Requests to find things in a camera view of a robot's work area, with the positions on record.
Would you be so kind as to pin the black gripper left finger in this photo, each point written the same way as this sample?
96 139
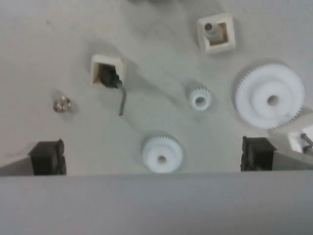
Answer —
47 159

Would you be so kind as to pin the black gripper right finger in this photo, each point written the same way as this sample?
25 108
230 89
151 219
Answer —
259 156

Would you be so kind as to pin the white USB plug holder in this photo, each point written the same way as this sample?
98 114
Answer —
96 71

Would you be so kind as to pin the black USB plug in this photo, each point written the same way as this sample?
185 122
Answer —
110 76

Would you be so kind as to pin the white round peg holder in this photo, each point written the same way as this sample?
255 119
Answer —
297 140

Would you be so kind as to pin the thin metal round peg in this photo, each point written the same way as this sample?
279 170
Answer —
307 138

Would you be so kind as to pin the metal bolt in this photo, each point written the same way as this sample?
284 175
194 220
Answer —
62 104

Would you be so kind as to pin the white large gear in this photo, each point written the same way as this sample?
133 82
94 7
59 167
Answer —
269 98

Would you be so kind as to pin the white small gear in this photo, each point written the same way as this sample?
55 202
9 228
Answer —
199 99

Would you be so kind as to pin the white medium gear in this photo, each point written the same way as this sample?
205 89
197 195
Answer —
161 156

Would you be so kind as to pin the white Ethernet plug holder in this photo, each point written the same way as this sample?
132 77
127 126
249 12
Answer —
228 31

